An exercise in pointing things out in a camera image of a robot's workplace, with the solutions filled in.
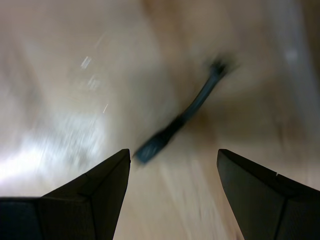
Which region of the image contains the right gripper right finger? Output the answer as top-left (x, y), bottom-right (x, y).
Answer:
top-left (216, 148), bottom-right (320, 240)

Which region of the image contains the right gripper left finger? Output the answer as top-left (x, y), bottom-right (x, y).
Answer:
top-left (0, 148), bottom-right (131, 240)

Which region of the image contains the short black plug cable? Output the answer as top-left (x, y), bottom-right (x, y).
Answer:
top-left (133, 56), bottom-right (232, 166)

